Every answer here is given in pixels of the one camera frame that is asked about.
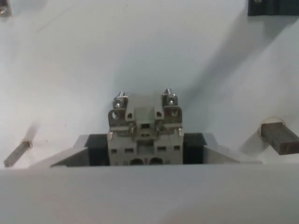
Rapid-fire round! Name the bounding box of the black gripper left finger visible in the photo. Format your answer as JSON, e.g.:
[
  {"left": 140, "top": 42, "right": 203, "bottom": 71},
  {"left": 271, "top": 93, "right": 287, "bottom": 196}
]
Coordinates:
[{"left": 50, "top": 134, "right": 109, "bottom": 168}]

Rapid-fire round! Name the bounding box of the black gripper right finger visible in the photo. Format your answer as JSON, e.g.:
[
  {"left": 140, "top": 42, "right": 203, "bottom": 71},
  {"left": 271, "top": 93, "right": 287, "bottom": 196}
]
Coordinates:
[{"left": 184, "top": 132, "right": 262, "bottom": 165}]

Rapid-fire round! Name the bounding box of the beige waterproof plug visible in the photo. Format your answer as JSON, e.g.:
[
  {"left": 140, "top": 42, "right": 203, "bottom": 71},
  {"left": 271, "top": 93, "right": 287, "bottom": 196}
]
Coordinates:
[{"left": 107, "top": 88, "right": 185, "bottom": 166}]

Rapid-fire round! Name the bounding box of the metal square peg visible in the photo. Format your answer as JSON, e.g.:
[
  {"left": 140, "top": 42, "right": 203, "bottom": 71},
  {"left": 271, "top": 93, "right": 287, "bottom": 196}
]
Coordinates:
[{"left": 260, "top": 122, "right": 299, "bottom": 156}]

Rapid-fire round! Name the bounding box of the white task board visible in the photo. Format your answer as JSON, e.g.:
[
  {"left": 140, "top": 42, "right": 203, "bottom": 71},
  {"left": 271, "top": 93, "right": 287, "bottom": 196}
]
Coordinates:
[{"left": 0, "top": 0, "right": 299, "bottom": 168}]

